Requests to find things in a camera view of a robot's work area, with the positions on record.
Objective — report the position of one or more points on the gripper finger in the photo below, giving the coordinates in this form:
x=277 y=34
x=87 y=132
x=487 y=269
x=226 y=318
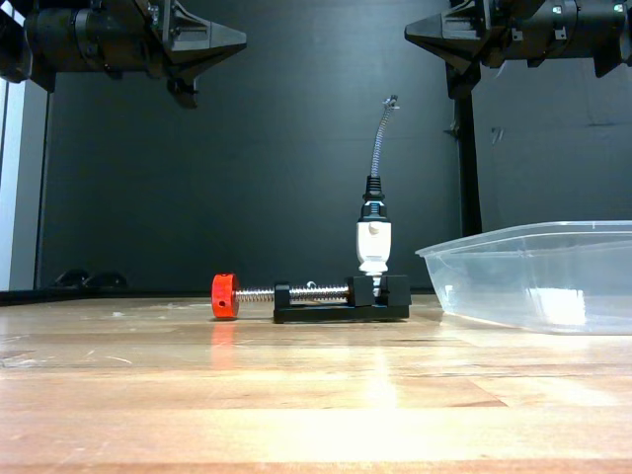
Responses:
x=449 y=29
x=207 y=37
x=459 y=56
x=197 y=61

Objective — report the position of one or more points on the white receptacle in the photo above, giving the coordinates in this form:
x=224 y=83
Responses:
x=373 y=247

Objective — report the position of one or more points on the clear plastic tub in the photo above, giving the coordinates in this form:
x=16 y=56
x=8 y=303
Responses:
x=494 y=276

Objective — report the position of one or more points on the black vise orange knob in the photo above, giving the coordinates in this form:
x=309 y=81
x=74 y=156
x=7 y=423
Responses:
x=345 y=314

